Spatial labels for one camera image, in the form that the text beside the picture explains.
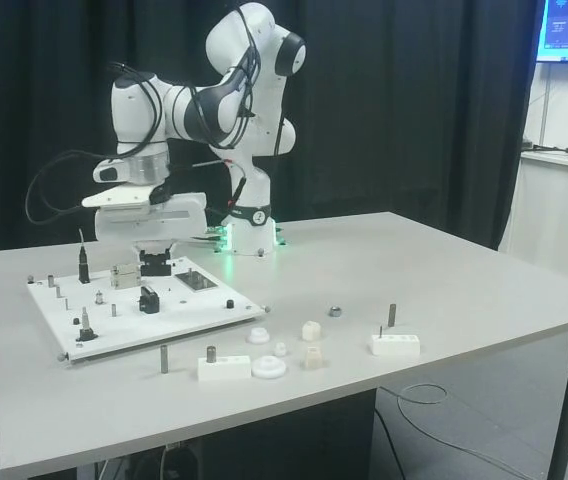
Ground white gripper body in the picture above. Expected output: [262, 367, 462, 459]
[94, 192, 209, 245]

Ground white task board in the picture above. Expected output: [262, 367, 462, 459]
[26, 256, 272, 363]

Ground long white peg holder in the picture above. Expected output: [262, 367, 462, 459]
[196, 354, 254, 384]
[367, 333, 423, 357]

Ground white large gear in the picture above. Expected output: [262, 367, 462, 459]
[252, 355, 289, 379]

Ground black curtain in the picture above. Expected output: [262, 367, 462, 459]
[0, 0, 550, 451]

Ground white cabinet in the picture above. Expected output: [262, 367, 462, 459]
[501, 148, 568, 290]

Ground black items on cabinet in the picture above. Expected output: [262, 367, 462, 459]
[521, 141, 568, 162]

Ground flat white mount plate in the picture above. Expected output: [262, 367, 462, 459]
[81, 186, 156, 209]

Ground black plug with white cable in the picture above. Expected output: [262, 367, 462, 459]
[76, 228, 91, 286]

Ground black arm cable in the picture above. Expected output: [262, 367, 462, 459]
[108, 0, 261, 169]

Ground grey floor cable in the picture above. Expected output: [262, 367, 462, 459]
[396, 383, 558, 454]

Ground black floor cable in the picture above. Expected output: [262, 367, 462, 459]
[373, 407, 401, 480]

